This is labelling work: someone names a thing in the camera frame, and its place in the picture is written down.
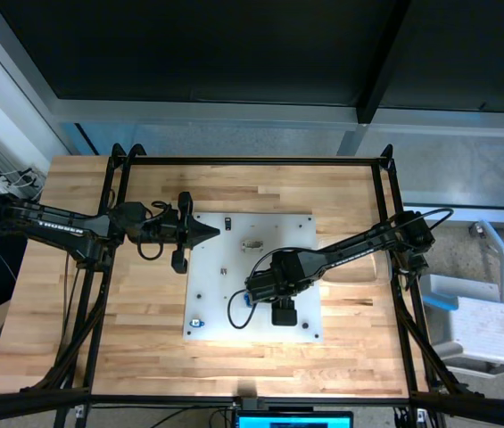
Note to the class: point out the beige connector housing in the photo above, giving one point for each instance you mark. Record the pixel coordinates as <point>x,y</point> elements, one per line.
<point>252,245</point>

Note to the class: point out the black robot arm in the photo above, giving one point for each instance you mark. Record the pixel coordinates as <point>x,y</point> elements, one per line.
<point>349,249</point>
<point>62,227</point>

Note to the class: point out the white step stool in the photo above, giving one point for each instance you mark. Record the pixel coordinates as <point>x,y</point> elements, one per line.
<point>492,325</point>

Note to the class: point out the black aluminium frame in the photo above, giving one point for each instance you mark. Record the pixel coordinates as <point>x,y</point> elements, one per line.
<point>251,160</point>

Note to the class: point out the small black socket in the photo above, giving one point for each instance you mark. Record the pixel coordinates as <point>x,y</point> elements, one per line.
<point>228,224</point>

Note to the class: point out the black room pillar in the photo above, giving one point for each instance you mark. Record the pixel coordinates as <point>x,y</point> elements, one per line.
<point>381,67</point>

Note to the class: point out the white task board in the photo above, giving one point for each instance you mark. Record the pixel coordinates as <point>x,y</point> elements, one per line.
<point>216,321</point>

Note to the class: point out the small black camera box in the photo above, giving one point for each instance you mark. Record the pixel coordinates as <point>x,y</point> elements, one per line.
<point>248,403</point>

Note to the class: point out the grey metal stand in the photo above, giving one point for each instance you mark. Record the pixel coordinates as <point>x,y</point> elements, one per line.
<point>503,267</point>

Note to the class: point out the laptop screen with blue edge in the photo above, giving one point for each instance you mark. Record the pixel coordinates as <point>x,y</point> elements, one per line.
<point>291,421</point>

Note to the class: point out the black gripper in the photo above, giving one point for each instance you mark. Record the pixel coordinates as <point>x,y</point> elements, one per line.
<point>283,317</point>
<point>183,232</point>

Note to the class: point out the blue round clamp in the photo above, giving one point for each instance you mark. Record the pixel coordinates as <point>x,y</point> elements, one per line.
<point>245,299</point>

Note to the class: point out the blue connector holder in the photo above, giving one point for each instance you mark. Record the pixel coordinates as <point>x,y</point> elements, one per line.
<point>202,323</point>

